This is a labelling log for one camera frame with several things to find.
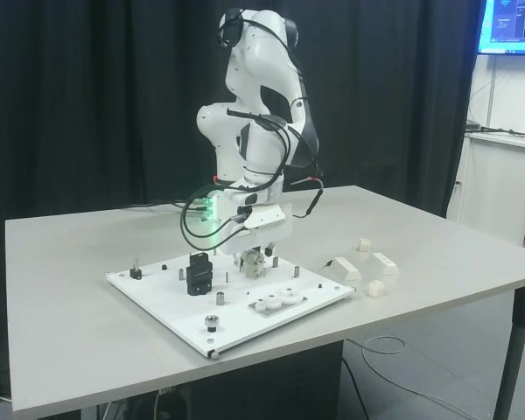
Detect blue screen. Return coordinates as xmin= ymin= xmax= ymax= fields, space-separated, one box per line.
xmin=477 ymin=0 xmax=525 ymax=56

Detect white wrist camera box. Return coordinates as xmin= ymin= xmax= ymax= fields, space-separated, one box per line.
xmin=243 ymin=204 xmax=289 ymax=231

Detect black looping arm cable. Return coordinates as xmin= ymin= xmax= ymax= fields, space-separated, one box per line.
xmin=178 ymin=111 xmax=292 ymax=249

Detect black base cables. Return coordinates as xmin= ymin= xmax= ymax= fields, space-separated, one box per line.
xmin=129 ymin=199 xmax=202 ymax=214

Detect grey floor cable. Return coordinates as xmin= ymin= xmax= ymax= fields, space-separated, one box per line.
xmin=344 ymin=335 xmax=447 ymax=395

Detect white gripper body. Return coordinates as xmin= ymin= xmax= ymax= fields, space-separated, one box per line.
xmin=220 ymin=203 xmax=296 ymax=258

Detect white cabinet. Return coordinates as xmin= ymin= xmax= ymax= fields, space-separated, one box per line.
xmin=445 ymin=129 xmax=525 ymax=254

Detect black D-SUB plug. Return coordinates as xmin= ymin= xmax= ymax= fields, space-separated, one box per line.
xmin=185 ymin=252 xmax=214 ymax=296

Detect long white holder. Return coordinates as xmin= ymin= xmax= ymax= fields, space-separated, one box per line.
xmin=326 ymin=256 xmax=362 ymax=284
xmin=368 ymin=252 xmax=401 ymax=277

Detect white task board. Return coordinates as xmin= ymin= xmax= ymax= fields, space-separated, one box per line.
xmin=105 ymin=249 xmax=355 ymax=361

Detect black table leg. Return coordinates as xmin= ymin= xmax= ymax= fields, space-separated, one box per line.
xmin=493 ymin=279 xmax=525 ymax=420

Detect black curtain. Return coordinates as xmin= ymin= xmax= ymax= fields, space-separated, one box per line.
xmin=0 ymin=0 xmax=485 ymax=224

